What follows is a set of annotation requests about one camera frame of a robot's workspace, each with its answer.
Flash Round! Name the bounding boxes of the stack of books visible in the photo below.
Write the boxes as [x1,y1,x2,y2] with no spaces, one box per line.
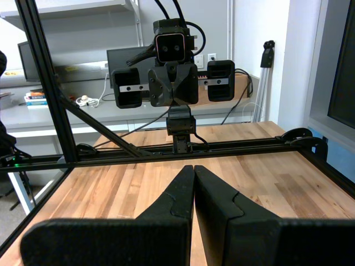
[24,93,48,108]

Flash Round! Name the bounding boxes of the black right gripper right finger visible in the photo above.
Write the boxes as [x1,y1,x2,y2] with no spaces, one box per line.
[194,165,355,266]

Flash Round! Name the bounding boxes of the grey desk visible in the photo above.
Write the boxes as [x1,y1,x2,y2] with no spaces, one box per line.
[0,95,261,136]

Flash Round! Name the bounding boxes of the black desk cable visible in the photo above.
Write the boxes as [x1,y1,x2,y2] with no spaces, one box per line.
[220,68,255,125]

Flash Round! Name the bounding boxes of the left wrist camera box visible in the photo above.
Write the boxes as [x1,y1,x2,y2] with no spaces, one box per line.
[154,32,186,63]

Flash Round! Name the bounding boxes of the long brown box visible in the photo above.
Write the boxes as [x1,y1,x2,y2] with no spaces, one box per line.
[198,71,250,106]

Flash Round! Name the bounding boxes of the coiled white cable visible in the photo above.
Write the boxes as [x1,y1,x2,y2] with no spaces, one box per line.
[75,94,100,108]

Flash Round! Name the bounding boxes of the black metal frame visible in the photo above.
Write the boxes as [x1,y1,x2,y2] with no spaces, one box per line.
[0,0,355,252]

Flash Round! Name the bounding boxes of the black computer monitor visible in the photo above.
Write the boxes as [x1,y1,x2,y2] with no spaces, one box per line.
[106,47,156,89]
[17,41,42,83]

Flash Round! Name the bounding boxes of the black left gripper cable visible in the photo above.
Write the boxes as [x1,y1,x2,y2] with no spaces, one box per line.
[126,43,156,67]

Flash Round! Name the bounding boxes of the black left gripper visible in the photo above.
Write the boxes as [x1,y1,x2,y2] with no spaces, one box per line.
[110,59,236,109]

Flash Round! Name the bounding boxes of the black and silver tripod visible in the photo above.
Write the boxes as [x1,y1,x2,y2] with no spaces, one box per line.
[253,40,277,122]

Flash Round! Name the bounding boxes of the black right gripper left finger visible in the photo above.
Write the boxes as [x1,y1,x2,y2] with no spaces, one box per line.
[21,165,195,266]

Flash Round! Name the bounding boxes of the grey wall shelf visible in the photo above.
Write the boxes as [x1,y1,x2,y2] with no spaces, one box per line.
[0,0,139,22]

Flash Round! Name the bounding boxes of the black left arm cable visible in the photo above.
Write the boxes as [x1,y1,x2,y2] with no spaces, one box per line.
[154,0,206,55]

